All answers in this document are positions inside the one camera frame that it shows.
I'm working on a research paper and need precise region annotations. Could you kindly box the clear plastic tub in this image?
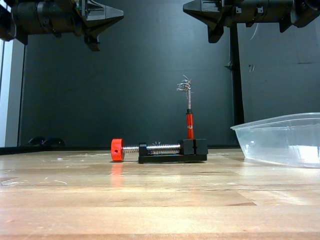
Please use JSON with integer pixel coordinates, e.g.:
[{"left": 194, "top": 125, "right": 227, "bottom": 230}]
[{"left": 229, "top": 112, "right": 320, "bottom": 169}]

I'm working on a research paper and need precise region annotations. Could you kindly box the black vise with red knob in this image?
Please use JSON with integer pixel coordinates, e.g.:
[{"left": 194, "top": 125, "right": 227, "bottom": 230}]
[{"left": 110, "top": 138, "right": 209, "bottom": 165}]

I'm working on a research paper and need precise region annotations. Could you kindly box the red RCA connector frayed cable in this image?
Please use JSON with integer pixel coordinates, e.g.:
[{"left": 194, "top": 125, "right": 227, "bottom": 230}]
[{"left": 176, "top": 74, "right": 196, "bottom": 140}]

